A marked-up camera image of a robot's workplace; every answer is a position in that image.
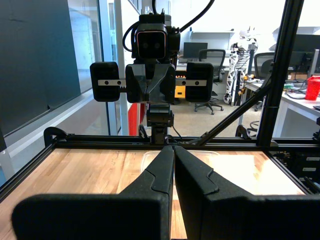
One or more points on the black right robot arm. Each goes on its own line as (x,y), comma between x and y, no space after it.
(160,120)

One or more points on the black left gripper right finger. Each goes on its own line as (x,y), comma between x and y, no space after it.
(250,217)

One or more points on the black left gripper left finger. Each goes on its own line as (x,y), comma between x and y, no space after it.
(100,217)

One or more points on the grey office chair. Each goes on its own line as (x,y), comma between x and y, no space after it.
(262,67)

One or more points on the black curved frame bracket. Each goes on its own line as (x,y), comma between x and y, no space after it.
(50,130)
(241,130)

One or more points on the black computer monitor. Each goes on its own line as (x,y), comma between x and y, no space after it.
(195,50)
(305,47)

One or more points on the yellow box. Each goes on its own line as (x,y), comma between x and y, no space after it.
(180,91)

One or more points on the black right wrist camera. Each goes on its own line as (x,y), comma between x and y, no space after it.
(151,42)

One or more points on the red plastic cup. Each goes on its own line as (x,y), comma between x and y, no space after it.
(312,88)

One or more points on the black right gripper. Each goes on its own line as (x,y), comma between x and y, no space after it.
(105,72)

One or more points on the black metal frame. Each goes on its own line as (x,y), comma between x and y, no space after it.
(282,75)

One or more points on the clear plastic container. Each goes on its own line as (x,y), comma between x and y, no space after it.
(146,160)

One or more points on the black office chair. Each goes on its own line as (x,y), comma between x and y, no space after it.
(212,60)

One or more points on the white office desk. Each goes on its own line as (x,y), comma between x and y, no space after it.
(295,105)

